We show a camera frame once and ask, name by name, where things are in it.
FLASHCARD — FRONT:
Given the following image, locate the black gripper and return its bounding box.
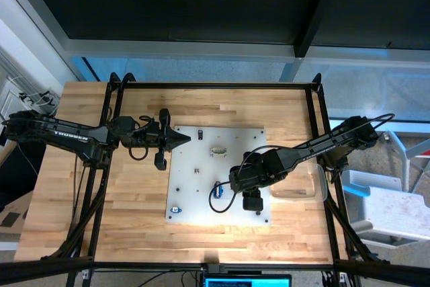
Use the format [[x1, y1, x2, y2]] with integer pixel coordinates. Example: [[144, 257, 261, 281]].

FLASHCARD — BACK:
[[144, 108, 192, 171], [241, 188, 265, 213]]

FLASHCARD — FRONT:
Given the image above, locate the white taskboard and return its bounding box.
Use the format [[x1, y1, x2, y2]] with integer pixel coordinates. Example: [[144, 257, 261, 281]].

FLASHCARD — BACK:
[[164, 124, 271, 227]]

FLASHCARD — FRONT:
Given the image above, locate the blue round holder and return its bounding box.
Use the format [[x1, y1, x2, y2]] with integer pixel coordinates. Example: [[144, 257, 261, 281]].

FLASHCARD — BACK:
[[212, 181, 225, 201]]

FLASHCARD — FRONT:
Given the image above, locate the white connector housing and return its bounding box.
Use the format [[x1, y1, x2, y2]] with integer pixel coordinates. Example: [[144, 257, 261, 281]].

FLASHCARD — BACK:
[[209, 146, 230, 159]]

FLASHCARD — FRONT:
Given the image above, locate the clear plastic tub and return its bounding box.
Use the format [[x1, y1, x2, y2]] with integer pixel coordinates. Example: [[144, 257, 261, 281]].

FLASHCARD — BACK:
[[269, 161, 329, 203]]

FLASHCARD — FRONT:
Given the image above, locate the screen with blue edge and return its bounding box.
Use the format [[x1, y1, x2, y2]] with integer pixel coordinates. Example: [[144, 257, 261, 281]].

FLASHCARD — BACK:
[[200, 273, 292, 287]]

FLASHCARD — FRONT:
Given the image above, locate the white step stool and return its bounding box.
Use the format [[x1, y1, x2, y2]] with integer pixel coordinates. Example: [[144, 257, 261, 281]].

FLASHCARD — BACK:
[[341, 169, 430, 251]]

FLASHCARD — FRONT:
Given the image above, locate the white tubular stand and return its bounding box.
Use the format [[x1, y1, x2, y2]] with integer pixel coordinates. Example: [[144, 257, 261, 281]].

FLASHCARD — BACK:
[[381, 128, 430, 194]]

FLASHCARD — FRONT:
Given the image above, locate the cardboard box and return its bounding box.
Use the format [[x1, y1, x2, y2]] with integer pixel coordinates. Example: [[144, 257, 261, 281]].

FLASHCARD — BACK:
[[0, 189, 36, 234]]

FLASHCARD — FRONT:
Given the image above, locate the black arm wrist cable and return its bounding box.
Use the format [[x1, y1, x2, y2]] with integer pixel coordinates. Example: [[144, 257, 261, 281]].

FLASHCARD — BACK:
[[128, 114, 151, 161], [208, 181, 238, 214]]

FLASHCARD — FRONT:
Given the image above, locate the black table frame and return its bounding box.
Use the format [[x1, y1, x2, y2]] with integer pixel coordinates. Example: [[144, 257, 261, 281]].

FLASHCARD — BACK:
[[0, 71, 430, 287]]

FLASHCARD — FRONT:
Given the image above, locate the small black table camera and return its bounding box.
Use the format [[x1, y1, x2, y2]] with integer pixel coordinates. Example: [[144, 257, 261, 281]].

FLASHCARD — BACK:
[[201, 255, 222, 274]]

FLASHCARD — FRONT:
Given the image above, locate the black arm elbow cable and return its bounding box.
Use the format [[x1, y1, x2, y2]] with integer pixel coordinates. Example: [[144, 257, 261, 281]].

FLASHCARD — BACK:
[[329, 113, 396, 136]]

